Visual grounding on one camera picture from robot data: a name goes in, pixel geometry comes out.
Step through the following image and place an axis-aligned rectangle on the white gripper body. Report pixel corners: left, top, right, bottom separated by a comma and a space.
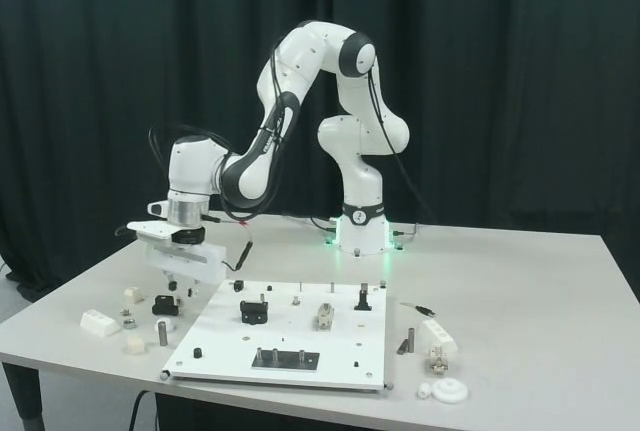
144, 241, 228, 286

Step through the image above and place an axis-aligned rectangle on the long white peg holder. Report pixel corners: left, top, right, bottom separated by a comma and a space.
79, 308, 121, 338
421, 319, 459, 355

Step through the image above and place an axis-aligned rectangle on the black plug block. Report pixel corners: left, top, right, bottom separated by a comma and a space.
151, 293, 181, 316

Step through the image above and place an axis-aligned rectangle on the flat white mounting plate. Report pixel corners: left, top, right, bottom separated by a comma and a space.
125, 219, 175, 243

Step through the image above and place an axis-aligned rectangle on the white task board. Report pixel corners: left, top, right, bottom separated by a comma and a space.
160, 278, 394, 392

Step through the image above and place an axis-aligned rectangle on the black table leg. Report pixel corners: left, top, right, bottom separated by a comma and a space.
2, 362, 40, 431

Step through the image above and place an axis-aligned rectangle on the black USB plug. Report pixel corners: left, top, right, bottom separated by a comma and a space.
399, 301, 437, 316

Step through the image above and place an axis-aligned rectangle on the grey D-SUB plug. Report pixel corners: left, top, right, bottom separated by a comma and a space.
423, 344, 450, 375

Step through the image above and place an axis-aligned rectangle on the white large gear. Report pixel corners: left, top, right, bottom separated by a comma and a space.
432, 378, 472, 405

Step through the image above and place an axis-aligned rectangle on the black curtain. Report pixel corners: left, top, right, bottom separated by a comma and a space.
0, 0, 640, 285

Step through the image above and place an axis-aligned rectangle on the thin black rod on wire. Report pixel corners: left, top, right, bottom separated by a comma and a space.
202, 213, 256, 272

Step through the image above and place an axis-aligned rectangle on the black cable at arm foot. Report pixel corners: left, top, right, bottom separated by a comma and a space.
282, 212, 342, 233

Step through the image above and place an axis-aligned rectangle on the black floor cable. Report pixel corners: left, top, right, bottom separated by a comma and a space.
130, 389, 154, 431

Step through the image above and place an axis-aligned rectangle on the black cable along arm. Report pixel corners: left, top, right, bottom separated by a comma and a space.
147, 45, 434, 227

